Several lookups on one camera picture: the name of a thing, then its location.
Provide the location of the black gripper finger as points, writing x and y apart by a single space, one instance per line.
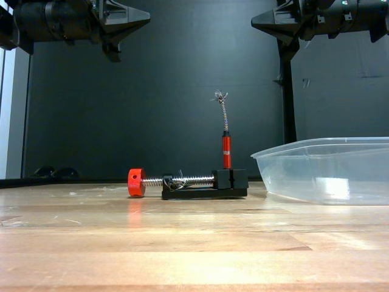
281 38
130 16
281 19
121 35

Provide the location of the black vertical pillar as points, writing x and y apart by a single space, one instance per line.
288 106

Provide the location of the clear plastic tub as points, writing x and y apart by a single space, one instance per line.
288 170

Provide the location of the white foam block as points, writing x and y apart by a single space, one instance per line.
332 188

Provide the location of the black clamp with red knob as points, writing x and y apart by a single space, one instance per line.
197 194

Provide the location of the black aluminium table frame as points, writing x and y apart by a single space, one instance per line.
60 182

